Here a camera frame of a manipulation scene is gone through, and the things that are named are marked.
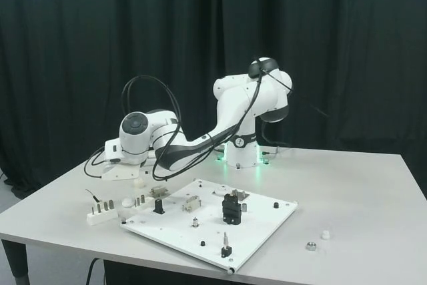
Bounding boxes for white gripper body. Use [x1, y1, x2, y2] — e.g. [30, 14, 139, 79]
[101, 163, 142, 182]

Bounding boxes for metal rectangular connector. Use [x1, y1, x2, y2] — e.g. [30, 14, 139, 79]
[147, 186, 169, 200]

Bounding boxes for long white peg holder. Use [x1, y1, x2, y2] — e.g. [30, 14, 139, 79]
[85, 209, 120, 227]

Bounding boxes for white task board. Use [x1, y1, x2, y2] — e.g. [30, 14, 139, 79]
[119, 178, 299, 274]

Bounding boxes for black box under table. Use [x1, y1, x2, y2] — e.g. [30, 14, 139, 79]
[102, 259, 235, 285]

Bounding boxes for black D-SUB plug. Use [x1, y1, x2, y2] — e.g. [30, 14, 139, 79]
[221, 192, 242, 226]

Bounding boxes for metal pin black base plug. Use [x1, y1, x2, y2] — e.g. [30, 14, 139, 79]
[220, 231, 233, 260]

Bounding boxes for dark table leg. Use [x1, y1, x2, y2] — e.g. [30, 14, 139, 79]
[1, 239, 28, 285]

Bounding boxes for black curtain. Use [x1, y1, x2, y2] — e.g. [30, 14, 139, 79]
[0, 0, 427, 196]

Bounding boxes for thin black wired plug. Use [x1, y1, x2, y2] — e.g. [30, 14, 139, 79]
[85, 188, 101, 214]

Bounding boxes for black floor cable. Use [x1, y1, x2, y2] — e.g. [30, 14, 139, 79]
[86, 257, 105, 285]

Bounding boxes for black base cable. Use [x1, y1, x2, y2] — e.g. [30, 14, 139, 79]
[261, 146, 292, 160]

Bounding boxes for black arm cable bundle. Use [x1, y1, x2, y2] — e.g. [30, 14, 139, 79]
[121, 57, 296, 181]

